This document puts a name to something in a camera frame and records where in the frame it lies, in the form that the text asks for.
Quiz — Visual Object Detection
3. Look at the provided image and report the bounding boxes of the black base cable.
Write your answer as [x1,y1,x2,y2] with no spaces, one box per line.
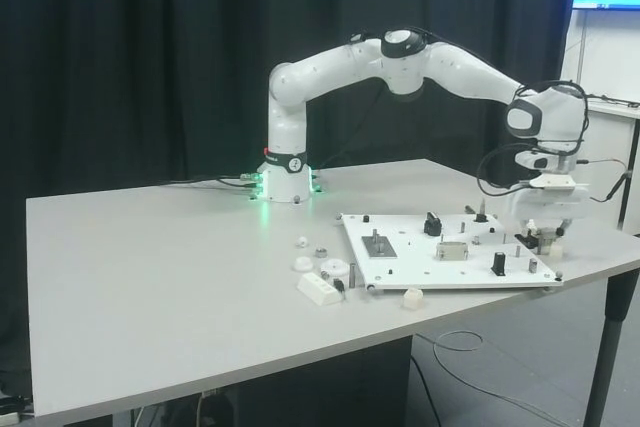
[162,174,264,191]

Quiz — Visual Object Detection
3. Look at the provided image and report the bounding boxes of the dark table leg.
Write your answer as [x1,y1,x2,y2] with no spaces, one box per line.
[584,276,629,427]

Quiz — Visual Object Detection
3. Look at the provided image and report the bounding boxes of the black floor cable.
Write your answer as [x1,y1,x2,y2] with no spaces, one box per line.
[410,355,441,427]

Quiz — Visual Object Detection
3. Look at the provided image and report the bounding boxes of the thin black rod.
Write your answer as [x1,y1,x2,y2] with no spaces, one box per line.
[602,169,631,203]

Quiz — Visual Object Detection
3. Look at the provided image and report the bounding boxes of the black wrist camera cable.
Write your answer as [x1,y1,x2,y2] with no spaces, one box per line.
[476,142,539,198]

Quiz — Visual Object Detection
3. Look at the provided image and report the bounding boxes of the long white peg holder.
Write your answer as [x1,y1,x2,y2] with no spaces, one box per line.
[297,272,346,307]

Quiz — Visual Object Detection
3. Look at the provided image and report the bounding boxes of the white task board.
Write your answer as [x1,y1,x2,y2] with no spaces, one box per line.
[333,210,564,294]

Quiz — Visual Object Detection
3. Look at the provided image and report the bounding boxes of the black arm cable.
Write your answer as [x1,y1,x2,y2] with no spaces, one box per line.
[514,79,591,153]

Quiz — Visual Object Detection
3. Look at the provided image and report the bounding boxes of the thin grey floor cable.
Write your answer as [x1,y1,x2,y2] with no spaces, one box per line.
[430,329,494,427]

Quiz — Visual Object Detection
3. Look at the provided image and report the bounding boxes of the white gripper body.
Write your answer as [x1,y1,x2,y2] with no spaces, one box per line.
[505,185,590,223]

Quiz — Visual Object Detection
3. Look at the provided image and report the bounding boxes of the black curtain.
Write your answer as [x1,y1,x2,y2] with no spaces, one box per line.
[0,0,576,398]

